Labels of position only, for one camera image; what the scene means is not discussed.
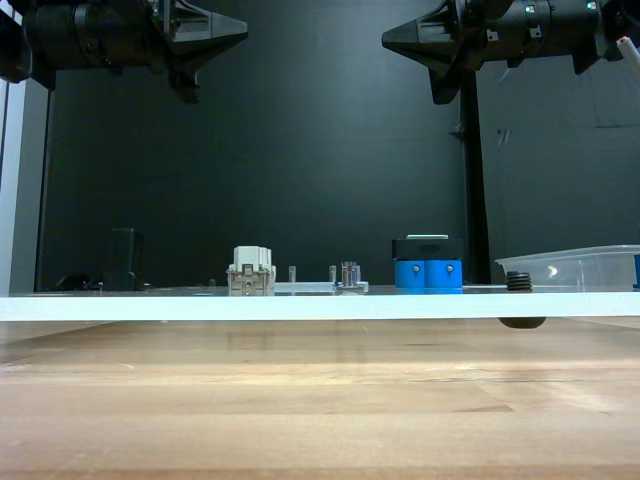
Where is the clear plastic container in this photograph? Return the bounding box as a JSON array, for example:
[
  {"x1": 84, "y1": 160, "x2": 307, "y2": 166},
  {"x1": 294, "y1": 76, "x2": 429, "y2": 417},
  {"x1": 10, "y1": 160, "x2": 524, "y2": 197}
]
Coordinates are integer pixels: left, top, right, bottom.
[{"x1": 494, "y1": 243, "x2": 640, "y2": 294}]

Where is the blue and black socket block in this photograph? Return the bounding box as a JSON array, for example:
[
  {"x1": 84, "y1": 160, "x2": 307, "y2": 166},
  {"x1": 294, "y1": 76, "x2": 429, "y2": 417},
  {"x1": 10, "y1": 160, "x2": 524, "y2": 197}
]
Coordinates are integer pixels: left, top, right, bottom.
[{"x1": 391, "y1": 233, "x2": 464, "y2": 291}]

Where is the beige connector housing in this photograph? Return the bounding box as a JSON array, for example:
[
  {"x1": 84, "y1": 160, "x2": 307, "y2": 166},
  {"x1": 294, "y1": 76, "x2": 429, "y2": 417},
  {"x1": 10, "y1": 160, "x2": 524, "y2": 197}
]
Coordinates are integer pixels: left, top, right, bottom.
[{"x1": 225, "y1": 244, "x2": 278, "y2": 296}]

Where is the black rubber foot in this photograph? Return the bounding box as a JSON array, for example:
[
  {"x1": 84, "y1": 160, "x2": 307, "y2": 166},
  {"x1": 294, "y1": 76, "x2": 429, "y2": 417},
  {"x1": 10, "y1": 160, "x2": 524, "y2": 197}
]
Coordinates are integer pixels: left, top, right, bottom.
[{"x1": 498, "y1": 317, "x2": 546, "y2": 330}]

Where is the black wall post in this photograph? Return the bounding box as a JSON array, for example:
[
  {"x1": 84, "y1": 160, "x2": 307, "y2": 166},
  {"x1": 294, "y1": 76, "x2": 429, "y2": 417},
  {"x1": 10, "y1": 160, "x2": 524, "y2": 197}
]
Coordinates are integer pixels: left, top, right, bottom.
[{"x1": 452, "y1": 54, "x2": 491, "y2": 284}]

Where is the small metal connector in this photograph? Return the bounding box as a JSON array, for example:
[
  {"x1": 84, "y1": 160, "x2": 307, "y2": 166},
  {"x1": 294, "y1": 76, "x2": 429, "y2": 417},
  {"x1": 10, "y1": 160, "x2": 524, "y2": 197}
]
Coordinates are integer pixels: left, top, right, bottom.
[{"x1": 333, "y1": 259, "x2": 371, "y2": 296}]

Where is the white board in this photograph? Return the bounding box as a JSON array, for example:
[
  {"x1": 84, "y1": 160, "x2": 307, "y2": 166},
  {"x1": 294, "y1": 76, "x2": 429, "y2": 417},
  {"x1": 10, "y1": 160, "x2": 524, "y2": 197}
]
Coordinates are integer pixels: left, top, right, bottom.
[{"x1": 0, "y1": 284, "x2": 640, "y2": 322}]

